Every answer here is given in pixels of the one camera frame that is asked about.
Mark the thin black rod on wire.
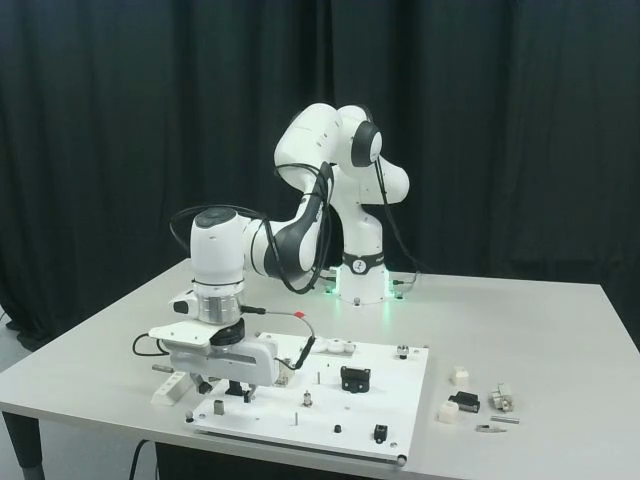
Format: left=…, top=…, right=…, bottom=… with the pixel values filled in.
left=241, top=305, right=319, bottom=372

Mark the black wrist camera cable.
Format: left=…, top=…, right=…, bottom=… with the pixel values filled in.
left=131, top=333, right=171, bottom=359

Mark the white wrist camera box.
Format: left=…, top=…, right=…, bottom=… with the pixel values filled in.
left=168, top=293, right=197, bottom=317

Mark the white task board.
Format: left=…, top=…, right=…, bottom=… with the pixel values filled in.
left=184, top=329, right=432, bottom=466

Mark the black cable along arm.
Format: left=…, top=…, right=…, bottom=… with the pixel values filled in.
left=168, top=162, right=346, bottom=295

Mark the white and metal plug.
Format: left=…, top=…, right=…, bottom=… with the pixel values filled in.
left=487, top=381, right=517, bottom=412

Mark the flat white mounting plate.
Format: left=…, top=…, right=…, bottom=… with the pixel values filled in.
left=148, top=321, right=217, bottom=347

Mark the long white peg holder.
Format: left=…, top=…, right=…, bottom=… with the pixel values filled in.
left=151, top=373, right=193, bottom=407

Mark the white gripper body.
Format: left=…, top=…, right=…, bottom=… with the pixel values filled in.
left=167, top=335, right=280, bottom=389

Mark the black curtain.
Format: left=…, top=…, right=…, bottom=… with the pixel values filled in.
left=0, top=0, right=640, bottom=326

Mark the black D-SUB plug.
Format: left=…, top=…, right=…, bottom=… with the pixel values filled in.
left=447, top=390, right=481, bottom=415

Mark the black cable under table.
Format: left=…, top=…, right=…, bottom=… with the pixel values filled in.
left=130, top=438, right=157, bottom=480

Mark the black table leg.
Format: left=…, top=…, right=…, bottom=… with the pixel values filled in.
left=0, top=410, right=42, bottom=480

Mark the black cable from arm shoulder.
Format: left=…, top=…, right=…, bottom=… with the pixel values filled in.
left=372, top=154, right=421, bottom=301

